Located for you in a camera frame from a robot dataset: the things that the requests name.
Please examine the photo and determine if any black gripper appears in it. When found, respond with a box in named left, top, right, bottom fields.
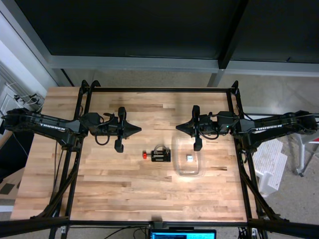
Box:
left=175, top=106, right=213, bottom=152
left=109, top=107, right=142, bottom=153

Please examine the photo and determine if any black clamp with red knob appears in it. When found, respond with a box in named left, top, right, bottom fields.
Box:
left=142, top=147, right=172, bottom=163

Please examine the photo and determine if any clear plastic tub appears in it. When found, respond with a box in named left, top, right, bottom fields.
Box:
left=173, top=136, right=205, bottom=178

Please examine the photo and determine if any white step stool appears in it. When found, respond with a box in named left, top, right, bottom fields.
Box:
left=251, top=140, right=285, bottom=199

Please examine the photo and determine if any blue-edged laptop screen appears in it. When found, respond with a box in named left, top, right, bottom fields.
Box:
left=149, top=229, right=217, bottom=239

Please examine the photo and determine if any grey metal stand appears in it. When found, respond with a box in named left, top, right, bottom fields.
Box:
left=289, top=129, right=319, bottom=178

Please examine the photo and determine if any cardboard box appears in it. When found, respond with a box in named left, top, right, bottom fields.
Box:
left=0, top=167, right=25, bottom=200

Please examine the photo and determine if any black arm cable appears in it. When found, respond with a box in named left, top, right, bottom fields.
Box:
left=199, top=113, right=221, bottom=140
left=94, top=113, right=118, bottom=146

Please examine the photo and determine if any black metal frame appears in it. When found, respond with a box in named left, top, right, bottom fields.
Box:
left=0, top=79, right=319, bottom=239

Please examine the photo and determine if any small black camera box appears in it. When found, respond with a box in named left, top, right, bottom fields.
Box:
left=149, top=216, right=167, bottom=229

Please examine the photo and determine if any wall cable bundle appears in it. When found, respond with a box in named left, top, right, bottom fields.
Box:
left=13, top=93, right=43, bottom=107

